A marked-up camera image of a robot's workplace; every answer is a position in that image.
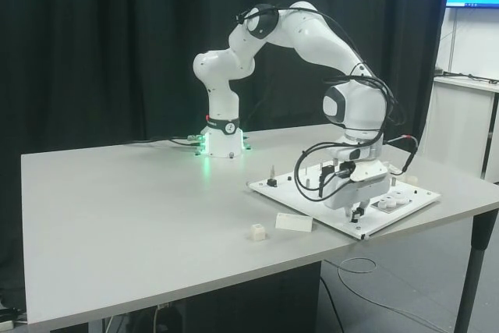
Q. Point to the white large gear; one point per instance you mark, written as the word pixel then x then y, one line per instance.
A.
pixel 400 195

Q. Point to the long white holder block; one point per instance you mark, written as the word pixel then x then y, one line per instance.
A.
pixel 294 222

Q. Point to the white medium gear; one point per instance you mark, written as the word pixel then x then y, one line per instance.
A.
pixel 393 200

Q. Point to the black curtain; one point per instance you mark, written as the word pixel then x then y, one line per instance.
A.
pixel 97 36

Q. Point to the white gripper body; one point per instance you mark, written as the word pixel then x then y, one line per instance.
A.
pixel 358 192

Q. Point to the white small gear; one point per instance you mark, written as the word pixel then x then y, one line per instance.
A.
pixel 384 204

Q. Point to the small white cube holder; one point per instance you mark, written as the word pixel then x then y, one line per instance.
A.
pixel 257 232

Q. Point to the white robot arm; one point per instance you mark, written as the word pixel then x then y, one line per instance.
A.
pixel 312 32

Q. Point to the short metal peg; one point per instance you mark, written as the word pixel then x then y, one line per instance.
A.
pixel 394 182

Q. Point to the small black connector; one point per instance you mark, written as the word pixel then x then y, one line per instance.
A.
pixel 271 182

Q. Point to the white cabinet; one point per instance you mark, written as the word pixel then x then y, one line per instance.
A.
pixel 460 126

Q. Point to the black under-table panel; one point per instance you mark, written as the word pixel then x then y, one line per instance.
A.
pixel 234 302

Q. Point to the metal BNC plug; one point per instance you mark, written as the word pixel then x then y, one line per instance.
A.
pixel 307 183

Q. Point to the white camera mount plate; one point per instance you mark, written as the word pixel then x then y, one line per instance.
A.
pixel 368 172

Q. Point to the white task board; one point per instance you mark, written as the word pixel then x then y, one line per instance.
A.
pixel 273 192

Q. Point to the small white sensor box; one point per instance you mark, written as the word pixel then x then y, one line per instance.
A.
pixel 339 152

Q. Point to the dark table leg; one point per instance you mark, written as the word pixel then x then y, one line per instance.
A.
pixel 473 270

